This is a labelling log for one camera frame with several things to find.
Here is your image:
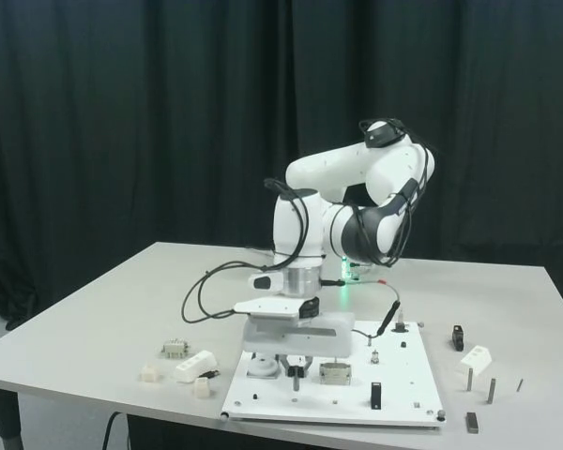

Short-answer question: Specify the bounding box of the white task board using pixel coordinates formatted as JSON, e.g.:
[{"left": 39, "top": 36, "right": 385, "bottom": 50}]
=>
[{"left": 220, "top": 320, "right": 448, "bottom": 422}]

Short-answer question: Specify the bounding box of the thin black rod red tag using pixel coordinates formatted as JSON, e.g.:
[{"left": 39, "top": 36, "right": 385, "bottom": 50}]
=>
[{"left": 377, "top": 299, "right": 402, "bottom": 338}]

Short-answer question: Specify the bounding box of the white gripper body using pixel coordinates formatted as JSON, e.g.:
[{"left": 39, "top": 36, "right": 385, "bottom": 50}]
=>
[{"left": 241, "top": 312, "right": 357, "bottom": 360}]

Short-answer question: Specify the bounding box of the beige metal waterproof plug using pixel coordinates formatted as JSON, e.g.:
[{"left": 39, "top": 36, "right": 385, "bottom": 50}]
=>
[{"left": 160, "top": 345, "right": 192, "bottom": 363}]

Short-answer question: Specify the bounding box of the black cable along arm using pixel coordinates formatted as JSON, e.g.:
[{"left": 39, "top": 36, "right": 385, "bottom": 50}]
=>
[{"left": 327, "top": 118, "right": 434, "bottom": 269}]

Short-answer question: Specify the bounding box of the black cable under table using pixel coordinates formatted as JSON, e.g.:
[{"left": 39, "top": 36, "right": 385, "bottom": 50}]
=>
[{"left": 103, "top": 411, "right": 129, "bottom": 450}]

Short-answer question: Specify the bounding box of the black D-SUB plug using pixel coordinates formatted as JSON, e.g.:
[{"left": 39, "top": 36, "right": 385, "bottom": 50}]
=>
[{"left": 449, "top": 323, "right": 466, "bottom": 353}]

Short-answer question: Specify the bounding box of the black looping wrist cable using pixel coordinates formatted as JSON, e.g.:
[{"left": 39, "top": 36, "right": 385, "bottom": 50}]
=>
[{"left": 181, "top": 261, "right": 283, "bottom": 325}]

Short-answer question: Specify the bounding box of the white peg holder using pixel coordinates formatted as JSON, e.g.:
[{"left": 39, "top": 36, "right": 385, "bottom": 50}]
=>
[{"left": 459, "top": 345, "right": 493, "bottom": 377}]

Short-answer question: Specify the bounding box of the white large gear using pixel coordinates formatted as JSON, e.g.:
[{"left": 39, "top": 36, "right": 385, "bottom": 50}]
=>
[{"left": 247, "top": 354, "right": 281, "bottom": 379}]

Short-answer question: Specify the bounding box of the long white holder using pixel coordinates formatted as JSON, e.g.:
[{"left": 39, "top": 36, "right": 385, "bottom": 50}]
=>
[{"left": 173, "top": 350, "right": 219, "bottom": 383}]

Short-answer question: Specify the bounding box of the dark table leg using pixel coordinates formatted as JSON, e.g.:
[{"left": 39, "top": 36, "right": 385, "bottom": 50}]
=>
[{"left": 0, "top": 382, "right": 21, "bottom": 450}]

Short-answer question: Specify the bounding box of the black curtain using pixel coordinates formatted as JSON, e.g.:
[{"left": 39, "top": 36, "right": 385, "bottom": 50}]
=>
[{"left": 0, "top": 0, "right": 563, "bottom": 332}]

